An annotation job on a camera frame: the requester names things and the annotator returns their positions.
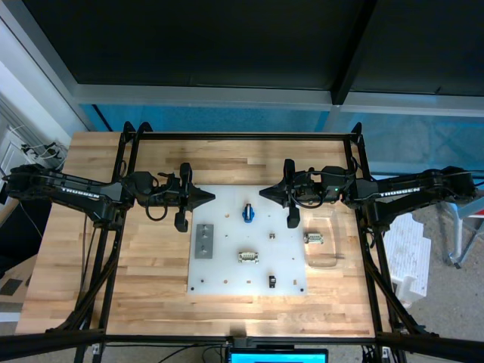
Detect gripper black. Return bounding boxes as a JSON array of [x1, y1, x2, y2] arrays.
[[259, 158, 323, 229], [154, 163, 216, 232]]

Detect grey metal plate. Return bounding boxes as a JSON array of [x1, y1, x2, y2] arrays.
[[194, 222, 215, 259]]

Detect white task board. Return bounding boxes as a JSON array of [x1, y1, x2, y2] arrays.
[[187, 184, 309, 296]]

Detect clear plastic tub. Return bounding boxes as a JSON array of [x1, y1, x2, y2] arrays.
[[302, 211, 347, 271]]

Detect white foam block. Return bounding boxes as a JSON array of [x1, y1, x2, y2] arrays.
[[383, 213, 433, 309]]

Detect screen with blue edge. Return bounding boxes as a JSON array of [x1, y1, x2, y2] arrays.
[[226, 347, 329, 363]]

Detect metal stand legs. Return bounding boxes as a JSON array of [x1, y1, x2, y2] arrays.
[[438, 200, 484, 270]]

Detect cardboard box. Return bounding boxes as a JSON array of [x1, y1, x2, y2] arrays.
[[0, 253, 39, 324]]

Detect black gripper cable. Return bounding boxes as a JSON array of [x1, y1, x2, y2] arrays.
[[144, 191, 169, 222], [287, 168, 323, 209]]

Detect black metal frame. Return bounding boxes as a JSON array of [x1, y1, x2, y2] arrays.
[[0, 120, 484, 363]]

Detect white cable bundle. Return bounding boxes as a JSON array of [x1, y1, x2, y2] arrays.
[[18, 141, 69, 163]]

